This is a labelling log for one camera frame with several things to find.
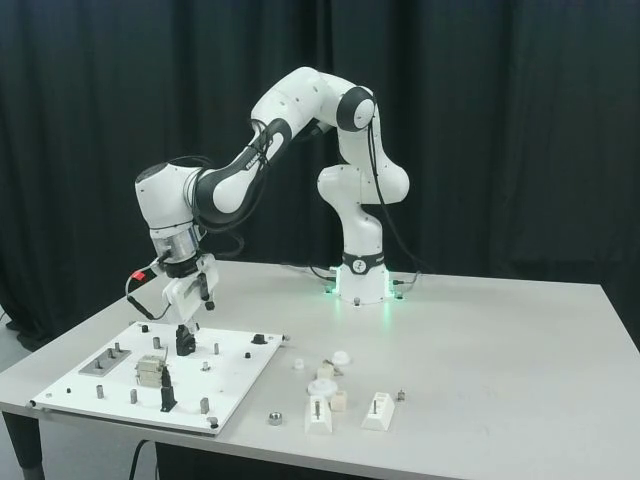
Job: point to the black curtain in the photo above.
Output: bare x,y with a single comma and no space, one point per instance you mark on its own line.
500,100

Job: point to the black table leg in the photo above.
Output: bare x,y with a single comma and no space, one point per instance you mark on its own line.
25,445

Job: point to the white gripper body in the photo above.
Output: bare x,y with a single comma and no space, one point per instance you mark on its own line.
185,300

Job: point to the small metal bolt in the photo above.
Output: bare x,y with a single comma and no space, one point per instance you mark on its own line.
400,395

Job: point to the white large gear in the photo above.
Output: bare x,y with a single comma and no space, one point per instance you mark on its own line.
320,387

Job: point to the white task board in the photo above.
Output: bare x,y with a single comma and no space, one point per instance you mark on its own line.
240,380

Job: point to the white small gear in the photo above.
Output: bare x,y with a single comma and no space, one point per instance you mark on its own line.
299,363

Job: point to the cream square holder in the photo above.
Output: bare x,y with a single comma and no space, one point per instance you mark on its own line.
340,402
325,373

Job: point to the black D-SUB plug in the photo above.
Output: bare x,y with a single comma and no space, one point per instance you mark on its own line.
168,395

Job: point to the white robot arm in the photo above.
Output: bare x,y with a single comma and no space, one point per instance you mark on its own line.
360,235

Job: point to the white long peg holder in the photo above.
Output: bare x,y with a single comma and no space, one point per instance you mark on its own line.
377,419
316,422

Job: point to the metal nut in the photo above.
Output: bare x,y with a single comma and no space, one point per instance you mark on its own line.
274,418

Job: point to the white medium gear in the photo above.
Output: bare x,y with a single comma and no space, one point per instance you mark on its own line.
343,357

